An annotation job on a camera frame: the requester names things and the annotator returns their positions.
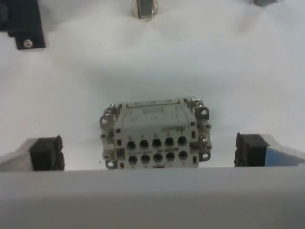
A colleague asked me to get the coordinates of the metal square peg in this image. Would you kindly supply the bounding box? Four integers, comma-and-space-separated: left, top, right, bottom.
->
252, 0, 280, 7
130, 0, 158, 22

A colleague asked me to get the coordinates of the grey waterproof plug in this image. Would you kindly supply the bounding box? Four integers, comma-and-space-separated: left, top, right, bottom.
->
98, 95, 213, 171

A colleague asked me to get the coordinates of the black upright plug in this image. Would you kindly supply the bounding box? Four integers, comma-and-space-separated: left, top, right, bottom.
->
0, 0, 46, 50

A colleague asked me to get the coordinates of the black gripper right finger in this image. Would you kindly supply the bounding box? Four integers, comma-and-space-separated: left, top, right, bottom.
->
234, 131, 305, 168

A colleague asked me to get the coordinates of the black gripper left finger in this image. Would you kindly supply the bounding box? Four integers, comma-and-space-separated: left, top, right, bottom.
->
0, 135, 67, 172

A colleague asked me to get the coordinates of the white task board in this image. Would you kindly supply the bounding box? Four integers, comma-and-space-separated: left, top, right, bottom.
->
0, 0, 305, 172

